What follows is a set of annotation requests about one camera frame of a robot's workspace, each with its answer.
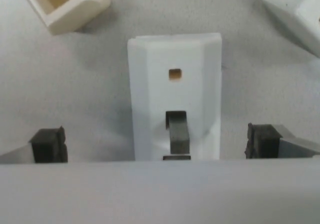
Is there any white square peg holder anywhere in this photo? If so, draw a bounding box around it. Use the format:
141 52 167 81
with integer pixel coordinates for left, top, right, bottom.
126 32 223 163

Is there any small metal square peg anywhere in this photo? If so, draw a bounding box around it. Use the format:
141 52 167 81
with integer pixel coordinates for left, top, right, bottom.
165 110 193 154

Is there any cream hollow holder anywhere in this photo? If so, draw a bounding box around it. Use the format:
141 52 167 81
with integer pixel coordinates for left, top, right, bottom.
17 0 112 36

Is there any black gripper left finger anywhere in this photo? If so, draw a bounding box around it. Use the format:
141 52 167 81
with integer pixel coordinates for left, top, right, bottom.
0 125 69 164

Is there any white round peg holder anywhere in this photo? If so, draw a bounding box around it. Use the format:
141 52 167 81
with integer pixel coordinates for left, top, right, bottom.
258 0 320 58

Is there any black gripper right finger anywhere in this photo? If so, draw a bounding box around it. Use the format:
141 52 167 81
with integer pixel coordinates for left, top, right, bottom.
244 122 320 160

